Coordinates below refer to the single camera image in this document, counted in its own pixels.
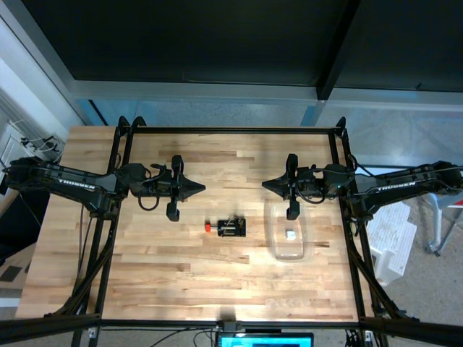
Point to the black vertical post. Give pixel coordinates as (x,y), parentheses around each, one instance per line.
(336,54)

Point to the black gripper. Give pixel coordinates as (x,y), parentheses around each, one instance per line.
(162,186)
(307,184)

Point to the brown cardboard box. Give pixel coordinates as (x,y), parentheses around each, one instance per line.
(18,260)

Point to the grey metal stand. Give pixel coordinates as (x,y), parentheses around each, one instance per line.
(436,217)

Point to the clear plastic tub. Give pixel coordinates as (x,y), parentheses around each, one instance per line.
(289,253)

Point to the black table frame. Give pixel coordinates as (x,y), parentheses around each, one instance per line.
(231,130)

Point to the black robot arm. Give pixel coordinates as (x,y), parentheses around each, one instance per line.
(72,180)
(398,186)

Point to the white foam block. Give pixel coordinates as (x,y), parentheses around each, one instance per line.
(290,234)

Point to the blue-edged screen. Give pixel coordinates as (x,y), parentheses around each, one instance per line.
(264,341)

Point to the black vise with red knob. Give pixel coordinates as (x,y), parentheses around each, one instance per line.
(240,233)

